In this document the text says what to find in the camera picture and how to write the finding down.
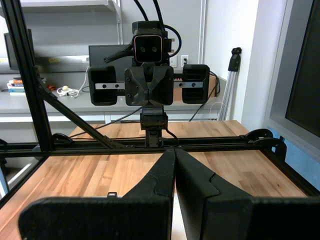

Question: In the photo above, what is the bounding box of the braided black robot cable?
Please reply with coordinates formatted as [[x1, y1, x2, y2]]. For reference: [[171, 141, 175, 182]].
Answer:
[[103, 44, 135, 63]]

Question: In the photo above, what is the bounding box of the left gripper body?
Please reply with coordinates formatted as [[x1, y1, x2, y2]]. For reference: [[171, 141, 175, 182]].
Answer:
[[87, 62, 210, 106]]

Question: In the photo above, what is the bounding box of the black aluminium frame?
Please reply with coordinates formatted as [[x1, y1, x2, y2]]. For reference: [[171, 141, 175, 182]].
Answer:
[[0, 0, 320, 208]]

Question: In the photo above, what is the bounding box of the gray desk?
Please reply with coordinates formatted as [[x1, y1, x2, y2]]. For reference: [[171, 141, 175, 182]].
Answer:
[[0, 72, 226, 123]]

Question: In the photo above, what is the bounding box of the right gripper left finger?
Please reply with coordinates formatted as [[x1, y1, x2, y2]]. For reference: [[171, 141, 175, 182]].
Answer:
[[18, 148, 176, 240]]

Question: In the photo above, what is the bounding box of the black hanging cable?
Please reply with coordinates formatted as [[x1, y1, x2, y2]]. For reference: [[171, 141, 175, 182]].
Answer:
[[189, 71, 221, 122]]

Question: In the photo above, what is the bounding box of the stack of books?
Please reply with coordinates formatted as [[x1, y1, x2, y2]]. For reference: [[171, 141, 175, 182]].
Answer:
[[6, 79, 26, 97]]

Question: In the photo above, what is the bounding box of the looped black robot cable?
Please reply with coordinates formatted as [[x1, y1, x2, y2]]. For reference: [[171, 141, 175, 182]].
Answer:
[[163, 24, 181, 57]]

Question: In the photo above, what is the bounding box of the white board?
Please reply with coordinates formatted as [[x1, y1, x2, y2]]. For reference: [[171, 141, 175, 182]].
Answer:
[[171, 192, 189, 240]]

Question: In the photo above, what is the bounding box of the white coiled cable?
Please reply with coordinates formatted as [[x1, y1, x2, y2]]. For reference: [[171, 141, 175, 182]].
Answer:
[[56, 84, 81, 99]]

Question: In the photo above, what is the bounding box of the black computer monitor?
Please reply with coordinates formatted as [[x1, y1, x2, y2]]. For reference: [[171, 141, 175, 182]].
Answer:
[[88, 44, 134, 73], [3, 29, 33, 71]]

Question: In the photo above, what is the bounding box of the dark window with gray frame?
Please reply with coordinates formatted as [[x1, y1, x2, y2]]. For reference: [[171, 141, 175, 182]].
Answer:
[[264, 0, 320, 156]]

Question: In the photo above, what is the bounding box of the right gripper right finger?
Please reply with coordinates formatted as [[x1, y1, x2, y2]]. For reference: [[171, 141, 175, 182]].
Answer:
[[175, 148, 320, 240]]

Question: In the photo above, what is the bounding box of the brown cardboard box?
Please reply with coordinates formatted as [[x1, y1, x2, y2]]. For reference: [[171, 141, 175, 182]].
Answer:
[[172, 74, 221, 102]]

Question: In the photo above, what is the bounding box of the white shelf unit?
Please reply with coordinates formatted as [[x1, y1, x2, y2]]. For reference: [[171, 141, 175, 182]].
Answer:
[[18, 0, 124, 46]]

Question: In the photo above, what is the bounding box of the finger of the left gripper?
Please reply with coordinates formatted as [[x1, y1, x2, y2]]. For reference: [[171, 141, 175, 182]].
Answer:
[[149, 66, 174, 106], [124, 66, 151, 107]]

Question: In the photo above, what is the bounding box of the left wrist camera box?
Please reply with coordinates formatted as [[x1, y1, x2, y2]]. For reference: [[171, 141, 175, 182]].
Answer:
[[131, 27, 168, 64]]

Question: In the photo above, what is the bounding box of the aluminium tripod stand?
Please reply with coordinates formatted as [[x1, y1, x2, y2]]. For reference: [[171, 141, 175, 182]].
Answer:
[[221, 46, 243, 121]]

